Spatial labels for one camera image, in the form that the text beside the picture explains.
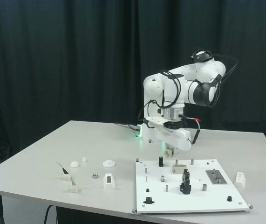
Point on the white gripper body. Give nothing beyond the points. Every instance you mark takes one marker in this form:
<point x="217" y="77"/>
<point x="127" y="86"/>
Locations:
<point x="179" y="138"/>

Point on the grey waterproof plug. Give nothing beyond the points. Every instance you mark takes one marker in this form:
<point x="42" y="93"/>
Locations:
<point x="170" y="152"/>

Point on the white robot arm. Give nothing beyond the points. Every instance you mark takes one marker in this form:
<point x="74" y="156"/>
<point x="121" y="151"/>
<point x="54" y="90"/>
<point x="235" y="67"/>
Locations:
<point x="153" y="86"/>

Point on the flat white mounting plate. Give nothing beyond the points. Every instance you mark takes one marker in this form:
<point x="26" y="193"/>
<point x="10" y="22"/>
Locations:
<point x="156" y="120"/>

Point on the metal BNC plug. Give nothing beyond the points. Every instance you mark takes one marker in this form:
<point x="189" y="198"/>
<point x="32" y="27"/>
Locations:
<point x="162" y="178"/>

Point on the large metal round peg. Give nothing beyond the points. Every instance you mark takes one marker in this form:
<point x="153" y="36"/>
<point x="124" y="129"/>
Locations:
<point x="204" y="187"/>

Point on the white task board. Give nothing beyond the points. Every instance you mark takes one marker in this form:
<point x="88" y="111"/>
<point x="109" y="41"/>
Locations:
<point x="165" y="203"/>

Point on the white three-hole holder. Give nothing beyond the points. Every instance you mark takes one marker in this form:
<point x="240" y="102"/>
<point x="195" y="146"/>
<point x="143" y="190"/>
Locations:
<point x="239" y="180"/>

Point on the white large gear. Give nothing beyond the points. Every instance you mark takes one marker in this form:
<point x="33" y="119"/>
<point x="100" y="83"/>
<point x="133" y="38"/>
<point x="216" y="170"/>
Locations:
<point x="108" y="163"/>

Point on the white wedge peg holder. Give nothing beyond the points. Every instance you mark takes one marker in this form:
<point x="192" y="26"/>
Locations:
<point x="109" y="185"/>

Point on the metal bolt nut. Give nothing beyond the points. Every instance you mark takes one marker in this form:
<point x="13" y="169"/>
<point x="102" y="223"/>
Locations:
<point x="95" y="175"/>

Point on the white small gear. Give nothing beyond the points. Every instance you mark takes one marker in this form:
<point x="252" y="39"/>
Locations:
<point x="83" y="159"/>

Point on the white medium gear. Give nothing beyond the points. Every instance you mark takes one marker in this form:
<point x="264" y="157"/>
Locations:
<point x="74" y="165"/>

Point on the metal USB plug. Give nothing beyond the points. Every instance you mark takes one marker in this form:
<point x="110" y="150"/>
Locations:
<point x="72" y="181"/>

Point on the small white plug holder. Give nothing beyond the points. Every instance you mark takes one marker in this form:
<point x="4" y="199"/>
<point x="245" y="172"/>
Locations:
<point x="66" y="177"/>
<point x="74" y="189"/>

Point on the black curtain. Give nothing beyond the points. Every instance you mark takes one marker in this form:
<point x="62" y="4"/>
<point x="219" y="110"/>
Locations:
<point x="53" y="46"/>

